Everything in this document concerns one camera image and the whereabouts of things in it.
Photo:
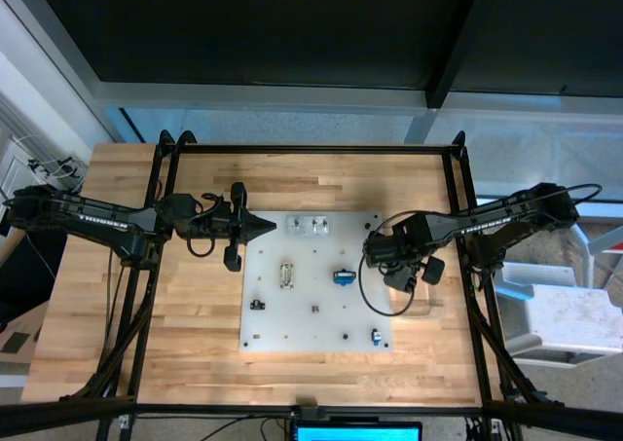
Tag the clear plastic tub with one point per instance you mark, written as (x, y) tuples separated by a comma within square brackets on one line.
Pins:
[(423, 309)]

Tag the black flat pad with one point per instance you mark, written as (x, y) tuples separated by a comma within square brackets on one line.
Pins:
[(15, 342)]

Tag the blue-edged screen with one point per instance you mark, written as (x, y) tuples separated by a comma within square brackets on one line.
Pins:
[(355, 433)]

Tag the grey metal chair frame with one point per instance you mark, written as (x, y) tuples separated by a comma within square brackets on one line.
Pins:
[(587, 266)]

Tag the brown cardboard box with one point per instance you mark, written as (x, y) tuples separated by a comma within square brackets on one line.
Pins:
[(34, 321)]

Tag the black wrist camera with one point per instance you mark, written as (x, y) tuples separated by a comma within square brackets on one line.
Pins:
[(384, 251)]

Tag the blue and black socket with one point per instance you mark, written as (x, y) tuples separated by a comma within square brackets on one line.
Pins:
[(344, 279)]

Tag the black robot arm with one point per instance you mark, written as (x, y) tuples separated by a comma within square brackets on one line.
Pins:
[(97, 217), (482, 224)]

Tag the black frame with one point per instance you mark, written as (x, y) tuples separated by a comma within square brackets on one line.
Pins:
[(311, 148)]

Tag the grey plastic step stool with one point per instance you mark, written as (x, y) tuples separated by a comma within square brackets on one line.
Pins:
[(569, 314)]

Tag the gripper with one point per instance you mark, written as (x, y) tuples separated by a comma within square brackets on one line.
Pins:
[(433, 270), (235, 227)]

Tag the black clamp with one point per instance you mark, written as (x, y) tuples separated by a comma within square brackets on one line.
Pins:
[(257, 305)]

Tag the beige connector housing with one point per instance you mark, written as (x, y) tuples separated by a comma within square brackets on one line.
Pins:
[(287, 275)]

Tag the white corner bracket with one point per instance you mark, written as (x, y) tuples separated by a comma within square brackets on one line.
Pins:
[(496, 425), (124, 421)]

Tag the small black camera box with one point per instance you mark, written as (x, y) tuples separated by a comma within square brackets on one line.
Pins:
[(311, 412)]

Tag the small blue connector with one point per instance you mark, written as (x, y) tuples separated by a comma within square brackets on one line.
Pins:
[(375, 337)]

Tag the black power plug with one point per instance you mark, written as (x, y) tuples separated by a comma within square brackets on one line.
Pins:
[(70, 168)]

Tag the white board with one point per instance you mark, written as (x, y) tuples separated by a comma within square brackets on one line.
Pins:
[(302, 314)]

